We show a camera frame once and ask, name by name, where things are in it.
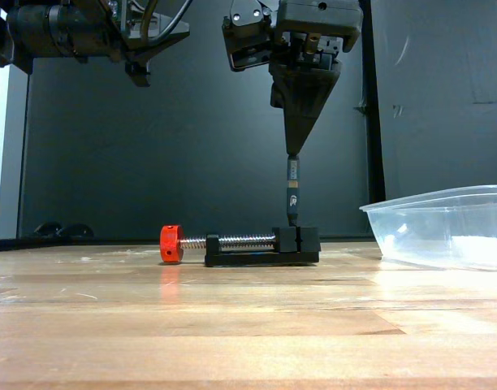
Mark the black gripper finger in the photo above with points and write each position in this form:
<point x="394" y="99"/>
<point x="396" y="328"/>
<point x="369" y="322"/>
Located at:
<point x="182" y="27"/>
<point x="277" y="96"/>
<point x="305" y="105"/>
<point x="159" y="48"/>

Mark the black vise with red knob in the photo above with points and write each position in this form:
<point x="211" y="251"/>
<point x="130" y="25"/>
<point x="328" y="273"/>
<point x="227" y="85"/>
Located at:
<point x="256" y="256"/>

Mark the clear plastic tub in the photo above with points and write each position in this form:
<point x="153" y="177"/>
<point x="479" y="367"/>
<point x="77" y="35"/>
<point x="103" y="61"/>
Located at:
<point x="415" y="243"/>

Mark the white foam block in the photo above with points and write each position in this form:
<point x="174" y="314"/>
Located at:
<point x="478" y="250"/>

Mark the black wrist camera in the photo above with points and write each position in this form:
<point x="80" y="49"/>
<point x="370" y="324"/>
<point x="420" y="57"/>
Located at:
<point x="248" y="48"/>

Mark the black metal frame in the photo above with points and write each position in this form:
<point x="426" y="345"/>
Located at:
<point x="374" y="162"/>

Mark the black arched bracket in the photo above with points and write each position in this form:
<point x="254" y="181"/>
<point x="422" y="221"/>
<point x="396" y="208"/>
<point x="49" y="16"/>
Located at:
<point x="78" y="230"/>
<point x="48" y="229"/>

